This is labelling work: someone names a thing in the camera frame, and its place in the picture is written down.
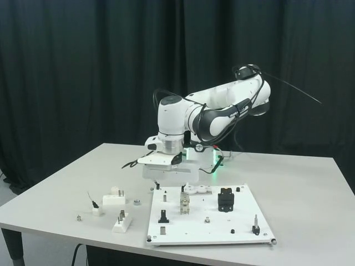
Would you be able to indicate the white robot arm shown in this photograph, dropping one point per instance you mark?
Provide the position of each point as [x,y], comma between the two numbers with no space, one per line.
[169,119]

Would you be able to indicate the white square peg holder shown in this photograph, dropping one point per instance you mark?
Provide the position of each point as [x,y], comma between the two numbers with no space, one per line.
[123,225]

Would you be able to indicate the small white plug holder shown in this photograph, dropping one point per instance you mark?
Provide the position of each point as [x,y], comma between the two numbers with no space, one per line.
[97,212]

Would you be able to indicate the black curtain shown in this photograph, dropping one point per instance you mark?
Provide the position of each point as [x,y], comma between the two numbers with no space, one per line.
[83,83]

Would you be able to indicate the black control cabinet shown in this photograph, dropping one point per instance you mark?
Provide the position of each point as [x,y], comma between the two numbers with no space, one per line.
[116,257]

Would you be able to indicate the white medium gear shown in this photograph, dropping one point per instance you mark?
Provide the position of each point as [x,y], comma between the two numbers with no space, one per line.
[202,189]

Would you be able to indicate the white mounting plate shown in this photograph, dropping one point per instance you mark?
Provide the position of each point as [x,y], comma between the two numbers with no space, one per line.
[155,160]

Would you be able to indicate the black Ethernet plug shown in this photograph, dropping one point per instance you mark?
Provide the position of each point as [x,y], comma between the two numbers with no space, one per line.
[95,205]

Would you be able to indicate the black table leg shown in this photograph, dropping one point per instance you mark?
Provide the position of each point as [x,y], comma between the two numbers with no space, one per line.
[12,246]

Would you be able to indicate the large metal square peg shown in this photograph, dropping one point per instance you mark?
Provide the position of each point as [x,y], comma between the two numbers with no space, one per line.
[122,214]

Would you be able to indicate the white small gear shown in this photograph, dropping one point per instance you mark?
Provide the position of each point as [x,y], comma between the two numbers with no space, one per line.
[114,190]

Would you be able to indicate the white large gear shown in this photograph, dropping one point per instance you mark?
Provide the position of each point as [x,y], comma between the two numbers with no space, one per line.
[190,189]

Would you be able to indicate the black USB plug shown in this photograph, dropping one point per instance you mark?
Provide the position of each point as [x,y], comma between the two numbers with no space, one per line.
[163,219]

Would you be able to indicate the white round peg holder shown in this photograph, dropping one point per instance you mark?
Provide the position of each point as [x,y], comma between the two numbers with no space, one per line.
[112,200]

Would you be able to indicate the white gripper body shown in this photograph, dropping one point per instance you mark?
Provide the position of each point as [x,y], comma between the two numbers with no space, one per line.
[172,176]

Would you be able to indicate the white task board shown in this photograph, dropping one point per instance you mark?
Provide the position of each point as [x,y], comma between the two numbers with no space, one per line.
[194,230]

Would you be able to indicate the black D-SUB plug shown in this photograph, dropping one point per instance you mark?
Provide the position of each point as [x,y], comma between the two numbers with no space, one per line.
[226,200]

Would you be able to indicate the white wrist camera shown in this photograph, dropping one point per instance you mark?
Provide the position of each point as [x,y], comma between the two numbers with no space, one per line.
[152,144]

